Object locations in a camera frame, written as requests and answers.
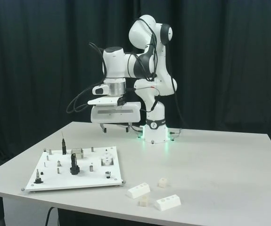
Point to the black curtain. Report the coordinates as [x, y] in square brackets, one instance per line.
[31, 58]

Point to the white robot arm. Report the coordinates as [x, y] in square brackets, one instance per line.
[157, 70]

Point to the white large gear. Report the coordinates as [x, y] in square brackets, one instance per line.
[107, 157]

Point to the black D-SUB plug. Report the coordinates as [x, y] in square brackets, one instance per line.
[74, 164]

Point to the grey waterproof plug black base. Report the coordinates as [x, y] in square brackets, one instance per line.
[38, 176]

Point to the white task board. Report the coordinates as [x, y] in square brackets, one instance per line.
[83, 181]

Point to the grey metal connector block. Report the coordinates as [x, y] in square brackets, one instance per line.
[77, 154]

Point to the metal square peg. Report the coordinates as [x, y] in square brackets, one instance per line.
[50, 151]

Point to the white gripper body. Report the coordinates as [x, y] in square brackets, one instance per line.
[116, 114]

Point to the thick metal round peg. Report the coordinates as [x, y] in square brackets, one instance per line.
[92, 168]

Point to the metal bolt with black head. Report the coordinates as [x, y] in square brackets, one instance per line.
[108, 175]

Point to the white three-hole holder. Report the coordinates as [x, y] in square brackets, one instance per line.
[138, 189]
[167, 202]

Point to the small white cube holder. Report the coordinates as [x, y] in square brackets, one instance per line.
[144, 201]
[162, 183]

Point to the metal BNC plug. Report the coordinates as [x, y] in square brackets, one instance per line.
[59, 163]

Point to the flat white mounting plate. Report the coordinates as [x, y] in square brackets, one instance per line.
[102, 101]

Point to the black equipment box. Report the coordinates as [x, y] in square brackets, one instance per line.
[90, 219]

